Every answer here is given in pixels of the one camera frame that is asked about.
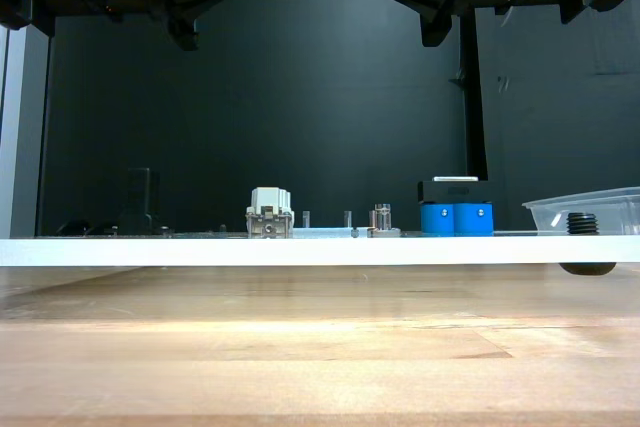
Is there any beige multi-pin connector housing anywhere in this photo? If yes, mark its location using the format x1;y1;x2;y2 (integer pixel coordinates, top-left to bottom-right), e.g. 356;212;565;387
244;186;295;239

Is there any black threaded knob screw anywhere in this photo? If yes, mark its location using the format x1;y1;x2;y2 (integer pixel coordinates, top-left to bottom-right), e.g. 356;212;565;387
566;211;601;237

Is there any blue and black connector socket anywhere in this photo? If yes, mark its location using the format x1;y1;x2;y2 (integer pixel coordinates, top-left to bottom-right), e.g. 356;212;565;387
417;175;496;237

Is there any black clamp socket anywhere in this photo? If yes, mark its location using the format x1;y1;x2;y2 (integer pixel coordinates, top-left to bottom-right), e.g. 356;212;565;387
117;166;162;236

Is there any clear plastic tub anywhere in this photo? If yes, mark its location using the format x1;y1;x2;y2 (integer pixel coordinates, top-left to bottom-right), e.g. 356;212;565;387
521;186;640;237

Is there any white task board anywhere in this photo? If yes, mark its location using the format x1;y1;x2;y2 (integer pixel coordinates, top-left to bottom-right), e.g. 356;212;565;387
0;234;640;268

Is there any black rubber board foot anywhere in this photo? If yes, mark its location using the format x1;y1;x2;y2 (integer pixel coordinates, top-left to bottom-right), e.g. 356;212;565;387
558;262;617;276

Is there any black metal frame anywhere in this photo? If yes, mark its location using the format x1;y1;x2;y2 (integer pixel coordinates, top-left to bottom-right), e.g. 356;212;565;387
449;14;490;182

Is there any aluminium block with pins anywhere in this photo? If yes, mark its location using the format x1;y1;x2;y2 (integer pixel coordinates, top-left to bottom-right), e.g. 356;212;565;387
292;210;357;240

